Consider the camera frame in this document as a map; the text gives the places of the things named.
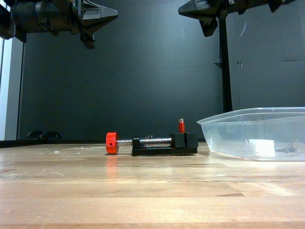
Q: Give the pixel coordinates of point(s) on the black vise with red knob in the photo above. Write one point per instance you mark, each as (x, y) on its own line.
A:
(184, 142)

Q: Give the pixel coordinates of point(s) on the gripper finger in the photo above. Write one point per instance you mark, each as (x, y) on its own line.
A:
(189, 7)
(200, 15)
(108, 11)
(100, 23)

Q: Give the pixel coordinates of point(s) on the clear plastic tub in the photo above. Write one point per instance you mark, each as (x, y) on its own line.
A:
(238, 138)

